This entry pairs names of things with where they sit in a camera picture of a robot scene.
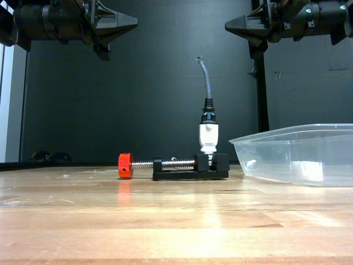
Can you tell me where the black plug with braided cable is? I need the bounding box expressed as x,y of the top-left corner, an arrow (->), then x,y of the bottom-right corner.
195,56 -> 216,125

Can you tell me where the white power receptacle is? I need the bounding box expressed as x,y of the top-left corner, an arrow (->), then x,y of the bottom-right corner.
198,123 -> 220,166

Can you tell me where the white plug holder block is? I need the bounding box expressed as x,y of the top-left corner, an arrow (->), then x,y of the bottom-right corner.
298,162 -> 326,180

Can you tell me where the clear plastic tub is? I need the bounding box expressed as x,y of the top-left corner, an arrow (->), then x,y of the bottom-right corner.
228,123 -> 353,188

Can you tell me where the black vise with red knob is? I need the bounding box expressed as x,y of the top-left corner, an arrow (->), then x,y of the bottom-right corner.
118,152 -> 230,182

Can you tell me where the black upright post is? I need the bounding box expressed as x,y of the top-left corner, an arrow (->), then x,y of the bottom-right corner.
249,56 -> 270,133

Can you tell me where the black curved frame bracket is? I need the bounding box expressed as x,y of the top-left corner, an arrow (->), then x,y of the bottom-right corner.
48,151 -> 73,162
30,150 -> 51,162

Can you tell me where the black aluminium table frame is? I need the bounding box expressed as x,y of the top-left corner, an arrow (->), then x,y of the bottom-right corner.
0,161 -> 243,172

